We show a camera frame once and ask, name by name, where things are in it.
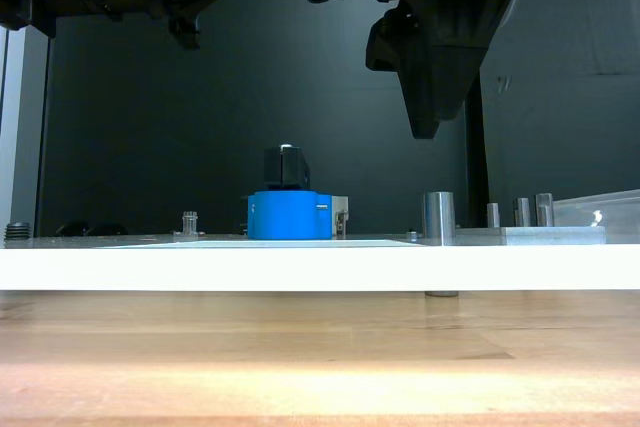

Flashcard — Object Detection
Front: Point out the black vertical post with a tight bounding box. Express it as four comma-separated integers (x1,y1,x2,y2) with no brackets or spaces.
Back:
462,71,492,229

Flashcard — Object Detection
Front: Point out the small clear connector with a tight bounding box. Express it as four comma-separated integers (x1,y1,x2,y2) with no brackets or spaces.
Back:
172,209,207,239

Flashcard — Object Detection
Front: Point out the clear plastic tub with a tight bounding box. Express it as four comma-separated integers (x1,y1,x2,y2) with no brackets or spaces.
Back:
552,188,640,247

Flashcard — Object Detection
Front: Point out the cream connector housing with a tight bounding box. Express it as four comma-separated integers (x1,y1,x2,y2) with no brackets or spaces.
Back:
331,195,351,239

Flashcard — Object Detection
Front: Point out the black ribbed plug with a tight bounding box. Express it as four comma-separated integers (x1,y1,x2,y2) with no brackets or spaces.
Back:
3,221,33,240

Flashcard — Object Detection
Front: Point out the white board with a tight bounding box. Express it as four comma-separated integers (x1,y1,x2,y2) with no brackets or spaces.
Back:
0,234,640,293

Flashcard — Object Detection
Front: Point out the black connector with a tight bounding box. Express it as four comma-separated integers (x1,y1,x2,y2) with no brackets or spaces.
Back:
263,144,310,192

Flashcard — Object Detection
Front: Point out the grey metal block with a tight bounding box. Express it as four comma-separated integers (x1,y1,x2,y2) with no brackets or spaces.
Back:
454,225,607,247

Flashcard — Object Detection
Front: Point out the large steel cylinder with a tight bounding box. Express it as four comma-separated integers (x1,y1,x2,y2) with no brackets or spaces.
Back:
421,190,456,247

